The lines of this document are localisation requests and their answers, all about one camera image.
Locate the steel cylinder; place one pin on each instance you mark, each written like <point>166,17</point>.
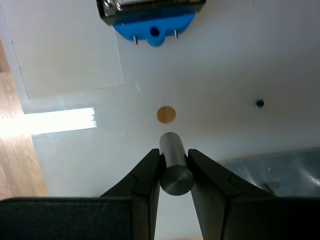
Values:
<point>176,180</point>

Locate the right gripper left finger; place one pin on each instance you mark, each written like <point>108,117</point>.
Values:
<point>112,215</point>

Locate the grey metal peg plate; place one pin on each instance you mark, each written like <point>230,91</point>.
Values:
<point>287,170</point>

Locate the blue connector mount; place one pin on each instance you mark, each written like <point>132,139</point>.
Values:
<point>140,30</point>

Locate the cream rectangular sheet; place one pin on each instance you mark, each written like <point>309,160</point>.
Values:
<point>62,50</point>

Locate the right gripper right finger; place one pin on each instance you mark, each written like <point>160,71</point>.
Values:
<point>237,215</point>

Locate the white taskboard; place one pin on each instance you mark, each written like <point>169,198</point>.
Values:
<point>225,62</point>

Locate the black D-sub connector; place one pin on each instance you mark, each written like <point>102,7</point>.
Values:
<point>155,7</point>

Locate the small black board screw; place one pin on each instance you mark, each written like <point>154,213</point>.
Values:
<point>260,103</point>

